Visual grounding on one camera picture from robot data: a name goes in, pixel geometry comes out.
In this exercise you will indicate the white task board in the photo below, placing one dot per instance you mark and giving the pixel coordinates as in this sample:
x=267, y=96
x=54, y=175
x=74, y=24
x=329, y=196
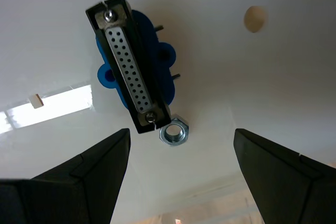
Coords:
x=249, y=82

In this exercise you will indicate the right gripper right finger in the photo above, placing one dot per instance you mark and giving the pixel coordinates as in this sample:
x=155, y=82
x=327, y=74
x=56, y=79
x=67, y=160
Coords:
x=283, y=182

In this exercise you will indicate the blue socket block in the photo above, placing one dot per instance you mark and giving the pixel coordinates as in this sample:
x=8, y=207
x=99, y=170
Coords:
x=128, y=66

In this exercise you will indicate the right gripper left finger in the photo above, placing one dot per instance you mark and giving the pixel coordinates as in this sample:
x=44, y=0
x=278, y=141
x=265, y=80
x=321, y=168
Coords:
x=78, y=182

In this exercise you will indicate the steel nut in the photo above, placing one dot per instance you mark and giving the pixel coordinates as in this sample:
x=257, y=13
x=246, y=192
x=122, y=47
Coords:
x=181, y=136

